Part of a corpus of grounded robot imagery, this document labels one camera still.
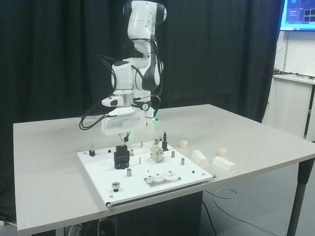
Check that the metal BNC plug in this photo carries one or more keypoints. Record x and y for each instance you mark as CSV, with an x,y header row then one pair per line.
x,y
132,152

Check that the white task board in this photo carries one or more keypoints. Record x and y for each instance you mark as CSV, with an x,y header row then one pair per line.
x,y
103,172

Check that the blue screen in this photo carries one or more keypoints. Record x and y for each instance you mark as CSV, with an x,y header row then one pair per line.
x,y
297,14

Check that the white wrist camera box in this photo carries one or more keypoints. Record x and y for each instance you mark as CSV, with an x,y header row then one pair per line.
x,y
110,101

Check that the metal bolt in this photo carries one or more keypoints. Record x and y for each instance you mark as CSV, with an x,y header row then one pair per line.
x,y
115,185

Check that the white large gear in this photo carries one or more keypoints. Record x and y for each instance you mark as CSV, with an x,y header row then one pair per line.
x,y
170,175

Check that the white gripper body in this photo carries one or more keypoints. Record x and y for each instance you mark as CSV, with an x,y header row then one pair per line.
x,y
120,126

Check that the small white holder block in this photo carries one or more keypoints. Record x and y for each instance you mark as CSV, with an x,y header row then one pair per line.
x,y
222,151
183,143

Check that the flat white mounting plate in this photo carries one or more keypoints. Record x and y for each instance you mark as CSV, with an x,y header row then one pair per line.
x,y
121,111

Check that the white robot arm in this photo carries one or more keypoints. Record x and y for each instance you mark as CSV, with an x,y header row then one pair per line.
x,y
140,24

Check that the clear Ethernet plug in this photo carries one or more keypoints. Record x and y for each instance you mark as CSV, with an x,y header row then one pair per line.
x,y
91,147

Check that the black curtain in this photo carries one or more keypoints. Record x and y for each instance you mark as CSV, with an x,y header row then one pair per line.
x,y
49,49

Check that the white medium gear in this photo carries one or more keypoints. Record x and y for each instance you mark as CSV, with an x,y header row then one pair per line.
x,y
157,178

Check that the black box under table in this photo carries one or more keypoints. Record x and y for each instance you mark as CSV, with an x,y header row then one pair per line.
x,y
160,216

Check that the black D-SUB plug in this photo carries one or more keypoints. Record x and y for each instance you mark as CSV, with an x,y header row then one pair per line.
x,y
121,157

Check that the large metal round peg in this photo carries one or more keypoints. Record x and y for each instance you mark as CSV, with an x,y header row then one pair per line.
x,y
128,172

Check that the long white peg holder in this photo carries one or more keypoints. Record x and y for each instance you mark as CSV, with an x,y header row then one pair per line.
x,y
199,158
224,164

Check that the white small gear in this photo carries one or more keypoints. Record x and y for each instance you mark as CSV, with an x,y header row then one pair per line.
x,y
149,179

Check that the dark grey table leg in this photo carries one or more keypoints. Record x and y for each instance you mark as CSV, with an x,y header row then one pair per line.
x,y
299,196

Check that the white power strip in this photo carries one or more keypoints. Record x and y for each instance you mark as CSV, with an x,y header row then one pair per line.
x,y
2,223

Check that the beige waterproof plug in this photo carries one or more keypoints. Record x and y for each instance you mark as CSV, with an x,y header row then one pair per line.
x,y
157,155

